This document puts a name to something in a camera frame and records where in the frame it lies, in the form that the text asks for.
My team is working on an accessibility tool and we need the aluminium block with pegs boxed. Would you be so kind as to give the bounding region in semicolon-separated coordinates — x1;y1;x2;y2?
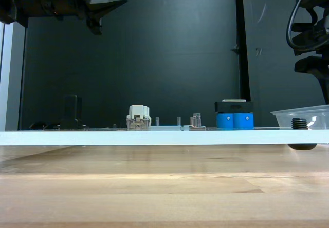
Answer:
150;117;191;132

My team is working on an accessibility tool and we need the white task board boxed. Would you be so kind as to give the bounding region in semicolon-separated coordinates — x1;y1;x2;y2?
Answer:
0;127;329;146

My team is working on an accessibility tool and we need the black round board foot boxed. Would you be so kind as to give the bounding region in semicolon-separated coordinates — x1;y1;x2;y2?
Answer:
287;144;317;151

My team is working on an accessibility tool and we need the beige rectangular connector housing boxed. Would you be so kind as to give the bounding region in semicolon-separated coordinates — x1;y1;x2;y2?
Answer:
125;104;152;131

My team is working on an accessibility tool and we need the small black clamp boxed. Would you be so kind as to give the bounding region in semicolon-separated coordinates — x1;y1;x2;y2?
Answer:
47;94;84;130

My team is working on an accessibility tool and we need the clear plastic tub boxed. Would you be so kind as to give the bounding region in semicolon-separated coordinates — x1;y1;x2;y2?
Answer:
270;104;329;130

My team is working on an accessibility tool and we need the small metal connector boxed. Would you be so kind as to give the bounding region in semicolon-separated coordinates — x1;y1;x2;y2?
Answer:
189;112;207;131

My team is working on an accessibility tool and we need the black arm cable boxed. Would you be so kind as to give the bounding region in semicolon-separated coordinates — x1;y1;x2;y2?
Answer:
286;0;313;51

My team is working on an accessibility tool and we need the black threaded screw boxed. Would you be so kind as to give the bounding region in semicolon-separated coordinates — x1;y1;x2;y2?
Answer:
291;117;308;130

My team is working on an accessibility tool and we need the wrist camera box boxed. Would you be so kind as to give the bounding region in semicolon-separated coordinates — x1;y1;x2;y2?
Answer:
294;55;323;74

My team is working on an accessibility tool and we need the blue and black connector mount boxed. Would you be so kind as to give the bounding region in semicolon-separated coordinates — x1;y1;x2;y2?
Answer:
214;99;255;130

